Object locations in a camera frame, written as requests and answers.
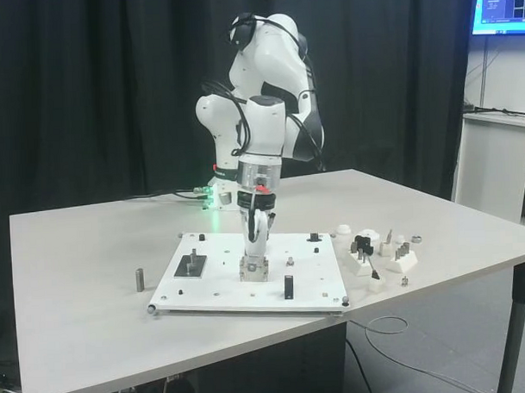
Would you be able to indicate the large metal square peg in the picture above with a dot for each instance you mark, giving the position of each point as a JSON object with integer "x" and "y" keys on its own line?
{"x": 138, "y": 279}

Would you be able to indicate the metal bolt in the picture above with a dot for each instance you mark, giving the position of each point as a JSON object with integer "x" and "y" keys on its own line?
{"x": 390, "y": 236}

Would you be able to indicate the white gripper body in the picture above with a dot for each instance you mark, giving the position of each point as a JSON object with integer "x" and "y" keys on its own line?
{"x": 255, "y": 247}

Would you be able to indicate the white large gear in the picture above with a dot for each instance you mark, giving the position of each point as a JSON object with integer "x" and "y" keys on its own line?
{"x": 371, "y": 234}

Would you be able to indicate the large metal round peg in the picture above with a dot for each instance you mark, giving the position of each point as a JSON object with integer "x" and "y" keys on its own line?
{"x": 407, "y": 248}

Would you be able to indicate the round metal nut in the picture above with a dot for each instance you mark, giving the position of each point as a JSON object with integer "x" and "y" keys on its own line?
{"x": 416, "y": 238}

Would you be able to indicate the white peg holder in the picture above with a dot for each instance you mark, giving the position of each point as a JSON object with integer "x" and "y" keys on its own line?
{"x": 357, "y": 268}
{"x": 405, "y": 265}

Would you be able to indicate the white task board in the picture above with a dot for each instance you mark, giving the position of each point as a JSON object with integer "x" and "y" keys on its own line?
{"x": 222, "y": 284}

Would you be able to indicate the white cabinet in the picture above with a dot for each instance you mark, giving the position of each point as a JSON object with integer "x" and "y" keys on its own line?
{"x": 490, "y": 167}

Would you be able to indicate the grey waterproof plug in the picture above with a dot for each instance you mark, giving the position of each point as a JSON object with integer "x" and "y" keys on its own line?
{"x": 254, "y": 268}

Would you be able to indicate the medium metal round peg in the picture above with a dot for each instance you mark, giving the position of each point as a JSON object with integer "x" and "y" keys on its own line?
{"x": 402, "y": 251}

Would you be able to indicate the black curtain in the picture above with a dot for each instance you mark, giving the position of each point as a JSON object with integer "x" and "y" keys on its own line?
{"x": 90, "y": 82}

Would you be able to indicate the black D-SUB plug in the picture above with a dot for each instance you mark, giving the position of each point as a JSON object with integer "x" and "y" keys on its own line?
{"x": 364, "y": 241}

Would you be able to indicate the medium metal square peg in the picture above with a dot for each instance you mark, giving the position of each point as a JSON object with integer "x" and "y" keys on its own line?
{"x": 354, "y": 248}

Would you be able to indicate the small white holder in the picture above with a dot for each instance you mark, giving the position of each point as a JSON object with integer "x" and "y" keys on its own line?
{"x": 377, "y": 286}
{"x": 386, "y": 249}

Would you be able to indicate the black table leg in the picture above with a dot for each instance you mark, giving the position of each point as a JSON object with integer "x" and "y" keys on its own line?
{"x": 520, "y": 325}

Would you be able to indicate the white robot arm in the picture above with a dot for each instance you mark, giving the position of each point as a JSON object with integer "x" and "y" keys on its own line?
{"x": 264, "y": 123}

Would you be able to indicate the blue screen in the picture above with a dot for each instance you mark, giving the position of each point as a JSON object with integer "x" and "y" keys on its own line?
{"x": 501, "y": 2}

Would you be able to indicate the white medium gear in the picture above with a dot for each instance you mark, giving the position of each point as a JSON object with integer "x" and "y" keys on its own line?
{"x": 342, "y": 229}

